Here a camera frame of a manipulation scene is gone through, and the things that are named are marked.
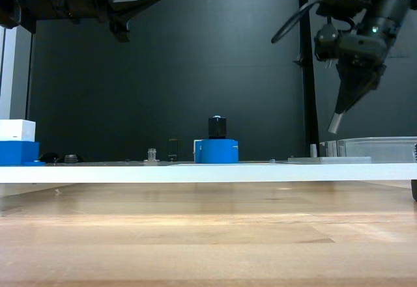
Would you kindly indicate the grey metal cylinder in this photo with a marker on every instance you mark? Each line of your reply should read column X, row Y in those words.
column 335, row 123

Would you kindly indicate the clear plastic tub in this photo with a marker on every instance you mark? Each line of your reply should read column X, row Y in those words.
column 374, row 150

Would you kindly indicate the small grey peg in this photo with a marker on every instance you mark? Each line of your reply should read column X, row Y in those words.
column 313, row 151

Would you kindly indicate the black hexagonal plug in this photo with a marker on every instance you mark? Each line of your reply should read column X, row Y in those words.
column 217, row 127

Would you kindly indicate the blue round holder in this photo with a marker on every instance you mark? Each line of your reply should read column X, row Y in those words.
column 218, row 152

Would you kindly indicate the clear plastic connector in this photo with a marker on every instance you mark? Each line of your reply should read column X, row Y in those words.
column 152, row 155

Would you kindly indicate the dark knurled nut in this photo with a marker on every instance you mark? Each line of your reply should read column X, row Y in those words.
column 72, row 158

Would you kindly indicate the white connector block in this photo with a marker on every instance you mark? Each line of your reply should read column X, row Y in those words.
column 16, row 131

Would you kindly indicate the white board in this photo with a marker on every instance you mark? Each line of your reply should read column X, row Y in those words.
column 163, row 173

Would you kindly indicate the black domed cap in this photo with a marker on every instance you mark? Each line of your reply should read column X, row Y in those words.
column 49, row 157

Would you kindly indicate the blue square holder block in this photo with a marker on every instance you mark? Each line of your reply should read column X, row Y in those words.
column 16, row 153

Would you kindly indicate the black aluminium frame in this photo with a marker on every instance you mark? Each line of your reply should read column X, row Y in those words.
column 307, row 72

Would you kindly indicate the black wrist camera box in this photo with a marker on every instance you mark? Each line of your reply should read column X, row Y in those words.
column 325, row 36

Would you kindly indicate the white upright post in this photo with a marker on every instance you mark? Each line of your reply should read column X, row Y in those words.
column 9, row 72

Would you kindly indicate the small black post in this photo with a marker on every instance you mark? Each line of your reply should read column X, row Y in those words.
column 173, row 150

